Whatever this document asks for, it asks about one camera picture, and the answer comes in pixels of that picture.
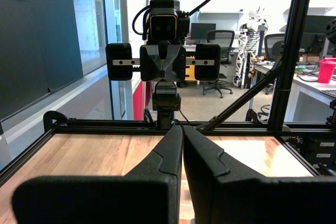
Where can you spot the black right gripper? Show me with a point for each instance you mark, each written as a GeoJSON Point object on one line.
{"type": "Point", "coordinates": [119, 51]}

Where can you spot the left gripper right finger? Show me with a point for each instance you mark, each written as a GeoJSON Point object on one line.
{"type": "Point", "coordinates": [262, 200]}

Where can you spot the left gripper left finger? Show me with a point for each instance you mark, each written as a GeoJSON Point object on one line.
{"type": "Point", "coordinates": [105, 200]}

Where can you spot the yellow drawer cabinet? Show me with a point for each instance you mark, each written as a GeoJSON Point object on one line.
{"type": "Point", "coordinates": [189, 73]}

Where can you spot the small black monitor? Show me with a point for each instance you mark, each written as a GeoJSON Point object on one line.
{"type": "Point", "coordinates": [203, 31]}

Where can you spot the black mesh office chair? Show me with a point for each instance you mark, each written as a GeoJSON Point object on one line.
{"type": "Point", "coordinates": [227, 51]}

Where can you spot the white lattice robot figure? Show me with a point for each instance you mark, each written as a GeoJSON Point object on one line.
{"type": "Point", "coordinates": [246, 51]}

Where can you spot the gray office chair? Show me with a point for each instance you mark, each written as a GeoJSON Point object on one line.
{"type": "Point", "coordinates": [273, 45]}

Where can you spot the white office desk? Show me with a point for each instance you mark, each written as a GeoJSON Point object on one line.
{"type": "Point", "coordinates": [309, 87]}

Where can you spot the black keyboard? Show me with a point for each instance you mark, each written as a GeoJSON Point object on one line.
{"type": "Point", "coordinates": [329, 93]}

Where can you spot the red plastic cup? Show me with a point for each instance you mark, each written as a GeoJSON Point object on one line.
{"type": "Point", "coordinates": [326, 70]}

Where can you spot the large black monitor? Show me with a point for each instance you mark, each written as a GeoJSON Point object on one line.
{"type": "Point", "coordinates": [315, 40]}

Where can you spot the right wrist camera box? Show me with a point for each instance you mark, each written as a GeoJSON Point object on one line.
{"type": "Point", "coordinates": [162, 26]}

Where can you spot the black aluminium frame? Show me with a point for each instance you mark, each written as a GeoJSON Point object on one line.
{"type": "Point", "coordinates": [105, 125]}

